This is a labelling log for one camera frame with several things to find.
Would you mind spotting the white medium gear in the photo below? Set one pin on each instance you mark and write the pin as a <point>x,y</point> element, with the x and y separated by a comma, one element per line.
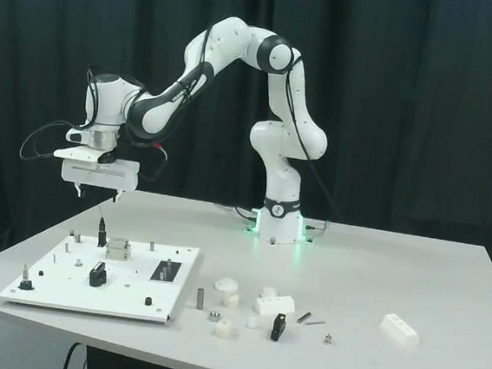
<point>229,300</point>
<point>223,329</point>

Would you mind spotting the metal round peg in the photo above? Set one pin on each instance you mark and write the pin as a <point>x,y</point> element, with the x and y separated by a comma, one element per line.
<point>199,298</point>

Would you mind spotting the white holder with holes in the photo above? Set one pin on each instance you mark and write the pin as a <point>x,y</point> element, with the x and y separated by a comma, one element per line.
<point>274,306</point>
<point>400,329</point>

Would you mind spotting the black curtain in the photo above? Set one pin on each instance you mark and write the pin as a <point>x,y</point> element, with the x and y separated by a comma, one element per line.
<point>411,100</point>

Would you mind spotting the white task board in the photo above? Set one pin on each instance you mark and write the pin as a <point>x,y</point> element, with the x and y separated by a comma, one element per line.
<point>131,287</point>

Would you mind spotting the dark metal square peg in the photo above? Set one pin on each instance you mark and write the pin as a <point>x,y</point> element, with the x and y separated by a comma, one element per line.
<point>304,317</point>

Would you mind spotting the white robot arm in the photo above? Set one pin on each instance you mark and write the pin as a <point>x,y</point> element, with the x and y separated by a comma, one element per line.
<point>275,152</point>

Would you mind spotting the black Ethernet plug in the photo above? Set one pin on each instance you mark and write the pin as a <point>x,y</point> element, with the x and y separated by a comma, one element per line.
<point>278,327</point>

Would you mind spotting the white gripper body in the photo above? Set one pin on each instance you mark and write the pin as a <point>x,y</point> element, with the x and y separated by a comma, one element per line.
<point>98,174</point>

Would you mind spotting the metal BNC plug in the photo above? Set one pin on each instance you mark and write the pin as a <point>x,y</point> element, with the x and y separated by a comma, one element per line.
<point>26,273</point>

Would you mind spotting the metal bolt nut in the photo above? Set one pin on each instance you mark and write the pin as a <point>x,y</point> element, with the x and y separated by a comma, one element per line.
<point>214,316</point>

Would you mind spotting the black USB plug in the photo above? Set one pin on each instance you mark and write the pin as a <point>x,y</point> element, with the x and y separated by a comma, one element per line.
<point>102,234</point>

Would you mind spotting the white large gear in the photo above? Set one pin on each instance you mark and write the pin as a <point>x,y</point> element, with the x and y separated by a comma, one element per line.
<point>225,285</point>

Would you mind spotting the grey box-shaped connector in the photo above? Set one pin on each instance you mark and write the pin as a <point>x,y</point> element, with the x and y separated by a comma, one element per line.
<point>117,249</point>

